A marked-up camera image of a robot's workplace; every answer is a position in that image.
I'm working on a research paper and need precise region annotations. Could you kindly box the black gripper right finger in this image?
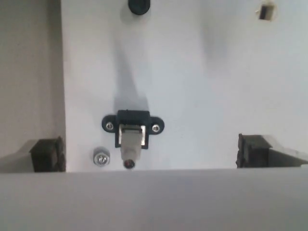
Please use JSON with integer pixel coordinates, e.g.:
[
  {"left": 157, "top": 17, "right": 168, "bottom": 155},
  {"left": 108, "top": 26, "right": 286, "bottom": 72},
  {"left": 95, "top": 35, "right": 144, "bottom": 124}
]
[{"left": 237, "top": 133, "right": 308, "bottom": 169}]

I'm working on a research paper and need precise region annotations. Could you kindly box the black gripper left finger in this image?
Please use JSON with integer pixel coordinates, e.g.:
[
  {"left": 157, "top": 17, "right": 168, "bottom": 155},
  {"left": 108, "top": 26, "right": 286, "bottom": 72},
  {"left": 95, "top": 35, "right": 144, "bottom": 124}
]
[{"left": 0, "top": 136, "right": 66, "bottom": 173}]

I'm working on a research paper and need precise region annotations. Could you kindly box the white task board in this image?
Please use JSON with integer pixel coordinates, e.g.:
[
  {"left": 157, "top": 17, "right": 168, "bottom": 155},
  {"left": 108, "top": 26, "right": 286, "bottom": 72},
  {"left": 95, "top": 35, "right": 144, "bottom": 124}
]
[{"left": 60, "top": 0, "right": 308, "bottom": 173}]

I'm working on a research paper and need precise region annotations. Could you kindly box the grey Ethernet plug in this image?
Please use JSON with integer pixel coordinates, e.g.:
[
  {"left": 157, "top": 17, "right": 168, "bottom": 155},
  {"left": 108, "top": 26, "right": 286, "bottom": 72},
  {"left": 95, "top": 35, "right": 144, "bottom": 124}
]
[{"left": 119, "top": 125, "right": 146, "bottom": 169}]

